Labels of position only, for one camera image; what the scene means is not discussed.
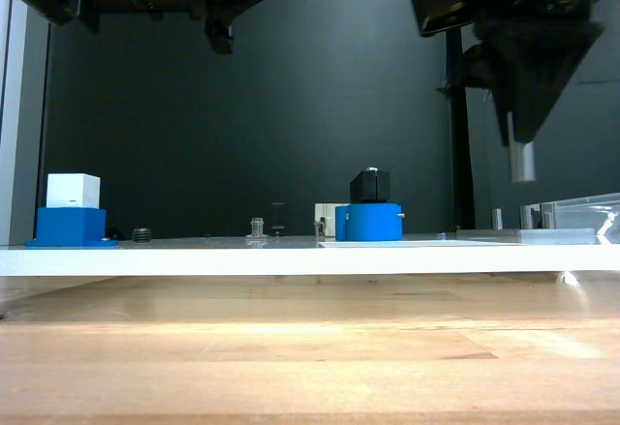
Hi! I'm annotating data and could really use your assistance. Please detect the silver metal cylinder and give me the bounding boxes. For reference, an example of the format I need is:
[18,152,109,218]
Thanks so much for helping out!
[506,111,538,184]

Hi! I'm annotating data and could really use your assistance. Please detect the clear plastic tub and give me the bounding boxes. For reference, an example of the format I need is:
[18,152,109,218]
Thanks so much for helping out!
[532,192,620,250]

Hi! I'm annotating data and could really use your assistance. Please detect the grey metal block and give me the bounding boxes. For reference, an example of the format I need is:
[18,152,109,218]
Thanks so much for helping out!
[454,227,598,246]

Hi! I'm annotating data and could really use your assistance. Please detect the dark connector plug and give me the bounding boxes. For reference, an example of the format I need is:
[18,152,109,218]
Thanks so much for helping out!
[349,167,391,205]

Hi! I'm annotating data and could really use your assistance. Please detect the beige multi-pin connector housing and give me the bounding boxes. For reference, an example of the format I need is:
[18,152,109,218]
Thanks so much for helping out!
[313,202,339,241]

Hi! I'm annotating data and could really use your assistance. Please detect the white cube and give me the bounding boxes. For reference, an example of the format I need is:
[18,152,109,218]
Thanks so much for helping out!
[46,172,102,211]

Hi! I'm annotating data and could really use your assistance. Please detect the white task board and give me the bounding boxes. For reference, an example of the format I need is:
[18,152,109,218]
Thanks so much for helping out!
[0,233,620,279]

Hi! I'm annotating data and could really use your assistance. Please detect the black metal frame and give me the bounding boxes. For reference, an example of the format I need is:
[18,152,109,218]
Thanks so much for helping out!
[435,27,476,231]

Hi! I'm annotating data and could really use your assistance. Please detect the blue round connector mount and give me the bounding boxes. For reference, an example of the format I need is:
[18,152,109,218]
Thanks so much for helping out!
[334,201,407,242]

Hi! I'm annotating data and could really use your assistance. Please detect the blue square mount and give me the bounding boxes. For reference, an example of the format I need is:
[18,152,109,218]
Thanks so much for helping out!
[23,206,120,250]

